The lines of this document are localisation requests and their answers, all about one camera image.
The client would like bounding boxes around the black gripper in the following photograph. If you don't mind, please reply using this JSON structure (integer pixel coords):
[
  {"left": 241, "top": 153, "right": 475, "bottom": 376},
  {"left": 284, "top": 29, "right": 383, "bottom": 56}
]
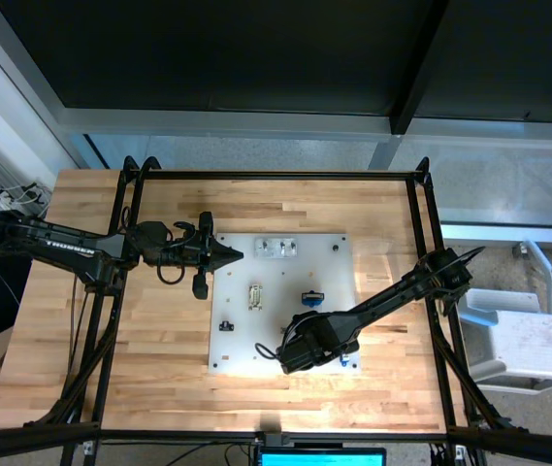
[
  {"left": 278, "top": 338, "right": 361, "bottom": 375},
  {"left": 166, "top": 212, "right": 245, "bottom": 302}
]

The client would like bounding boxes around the white board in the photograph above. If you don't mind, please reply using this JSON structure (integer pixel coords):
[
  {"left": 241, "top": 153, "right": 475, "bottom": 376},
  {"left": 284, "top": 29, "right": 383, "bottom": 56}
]
[{"left": 206, "top": 232, "right": 363, "bottom": 375}]

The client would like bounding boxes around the aluminium bar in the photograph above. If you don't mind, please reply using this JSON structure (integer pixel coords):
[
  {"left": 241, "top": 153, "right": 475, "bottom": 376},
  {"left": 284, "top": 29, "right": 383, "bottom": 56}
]
[{"left": 254, "top": 237, "right": 301, "bottom": 258}]

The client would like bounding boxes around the blue lit screen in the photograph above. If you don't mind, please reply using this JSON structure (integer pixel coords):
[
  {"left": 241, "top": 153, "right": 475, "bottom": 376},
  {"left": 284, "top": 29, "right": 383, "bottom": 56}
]
[{"left": 254, "top": 447, "right": 387, "bottom": 466}]

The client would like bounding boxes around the clear plastic tub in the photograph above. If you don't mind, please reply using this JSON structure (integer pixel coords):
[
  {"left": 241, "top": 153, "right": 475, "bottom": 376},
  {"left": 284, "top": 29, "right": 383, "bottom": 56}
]
[{"left": 355, "top": 236, "right": 403, "bottom": 316}]

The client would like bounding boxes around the white step stool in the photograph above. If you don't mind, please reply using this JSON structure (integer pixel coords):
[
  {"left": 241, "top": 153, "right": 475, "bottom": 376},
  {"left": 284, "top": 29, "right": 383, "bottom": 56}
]
[{"left": 457, "top": 286, "right": 552, "bottom": 395}]

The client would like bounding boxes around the grey metal stand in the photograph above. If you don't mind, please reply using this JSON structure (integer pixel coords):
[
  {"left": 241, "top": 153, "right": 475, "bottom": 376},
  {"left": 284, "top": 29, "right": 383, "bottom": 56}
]
[{"left": 512, "top": 240, "right": 552, "bottom": 316}]

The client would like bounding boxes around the black room pillar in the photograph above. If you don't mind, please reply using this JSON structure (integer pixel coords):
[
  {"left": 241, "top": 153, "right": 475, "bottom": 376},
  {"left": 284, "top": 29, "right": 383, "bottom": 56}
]
[{"left": 389, "top": 0, "right": 452, "bottom": 136}]

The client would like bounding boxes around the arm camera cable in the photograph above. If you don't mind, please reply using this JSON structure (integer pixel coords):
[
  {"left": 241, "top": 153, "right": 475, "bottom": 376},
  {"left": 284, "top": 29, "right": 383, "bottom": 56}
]
[{"left": 254, "top": 341, "right": 289, "bottom": 364}]

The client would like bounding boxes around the blue and black connector mount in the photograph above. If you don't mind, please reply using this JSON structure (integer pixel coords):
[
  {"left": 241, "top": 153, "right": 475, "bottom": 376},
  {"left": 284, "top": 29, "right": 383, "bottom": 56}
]
[{"left": 300, "top": 289, "right": 326, "bottom": 309}]

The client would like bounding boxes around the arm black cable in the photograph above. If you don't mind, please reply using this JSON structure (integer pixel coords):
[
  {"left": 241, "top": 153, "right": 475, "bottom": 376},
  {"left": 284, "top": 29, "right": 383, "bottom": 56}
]
[{"left": 155, "top": 259, "right": 186, "bottom": 286}]

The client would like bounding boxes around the small black fixed camera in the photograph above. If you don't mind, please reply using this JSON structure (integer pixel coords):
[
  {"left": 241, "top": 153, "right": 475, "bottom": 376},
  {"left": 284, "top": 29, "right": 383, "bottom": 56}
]
[{"left": 259, "top": 420, "right": 290, "bottom": 447}]

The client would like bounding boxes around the black metal frame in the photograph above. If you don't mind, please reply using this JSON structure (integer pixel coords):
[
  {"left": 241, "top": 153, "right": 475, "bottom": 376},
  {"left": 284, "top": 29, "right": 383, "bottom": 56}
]
[{"left": 0, "top": 154, "right": 552, "bottom": 466}]

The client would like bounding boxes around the black frame clamp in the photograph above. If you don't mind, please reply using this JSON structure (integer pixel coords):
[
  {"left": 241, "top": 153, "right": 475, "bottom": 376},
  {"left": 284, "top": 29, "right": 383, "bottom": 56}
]
[{"left": 120, "top": 154, "right": 138, "bottom": 185}]

